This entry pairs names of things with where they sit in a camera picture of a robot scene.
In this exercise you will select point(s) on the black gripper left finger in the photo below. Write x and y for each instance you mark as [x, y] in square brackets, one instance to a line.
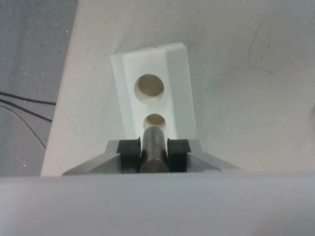
[128, 150]

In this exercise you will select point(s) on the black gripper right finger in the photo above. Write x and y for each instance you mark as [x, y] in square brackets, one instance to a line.
[178, 152]

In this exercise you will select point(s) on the metal round peg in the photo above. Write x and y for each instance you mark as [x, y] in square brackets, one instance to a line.
[153, 147]

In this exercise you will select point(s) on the white round peg holder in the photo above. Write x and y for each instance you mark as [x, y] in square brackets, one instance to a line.
[152, 73]

